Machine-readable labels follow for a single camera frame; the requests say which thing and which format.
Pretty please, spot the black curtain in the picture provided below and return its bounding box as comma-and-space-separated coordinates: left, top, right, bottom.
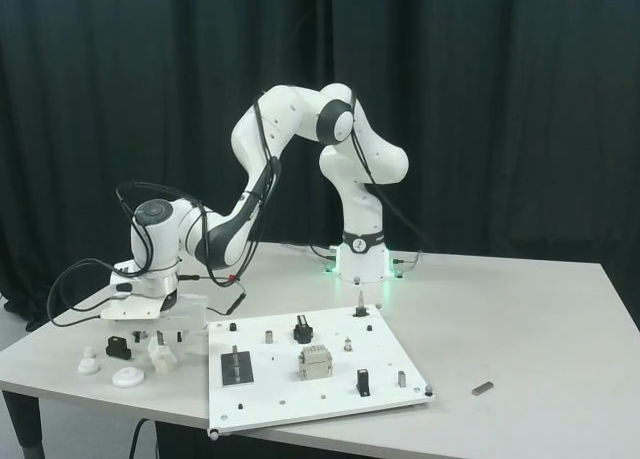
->
0, 0, 640, 333

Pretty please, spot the white peg holder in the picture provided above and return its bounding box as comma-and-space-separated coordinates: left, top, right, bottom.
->
147, 338, 180, 377

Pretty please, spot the thin black rod on wire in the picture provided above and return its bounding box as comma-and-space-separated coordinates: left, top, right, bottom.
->
181, 272, 249, 317

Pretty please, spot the black waterproof plug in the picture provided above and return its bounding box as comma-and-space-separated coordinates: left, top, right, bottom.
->
291, 314, 314, 345

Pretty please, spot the black D-SUB plug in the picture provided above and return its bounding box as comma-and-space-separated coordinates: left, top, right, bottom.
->
104, 334, 132, 362

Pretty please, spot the black looped cable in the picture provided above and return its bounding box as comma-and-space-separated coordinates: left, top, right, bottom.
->
48, 257, 132, 329

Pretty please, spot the black cable bundle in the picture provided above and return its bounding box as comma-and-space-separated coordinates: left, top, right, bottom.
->
114, 91, 281, 286

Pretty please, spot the white task board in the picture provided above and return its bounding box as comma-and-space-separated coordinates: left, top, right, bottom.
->
206, 302, 435, 427

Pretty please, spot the white large gear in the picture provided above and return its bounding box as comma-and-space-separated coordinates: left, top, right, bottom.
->
110, 366, 147, 391

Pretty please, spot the black table leg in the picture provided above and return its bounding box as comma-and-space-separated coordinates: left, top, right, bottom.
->
1, 389, 42, 459

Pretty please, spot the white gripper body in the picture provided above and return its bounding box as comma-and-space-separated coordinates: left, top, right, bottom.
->
102, 294, 210, 333

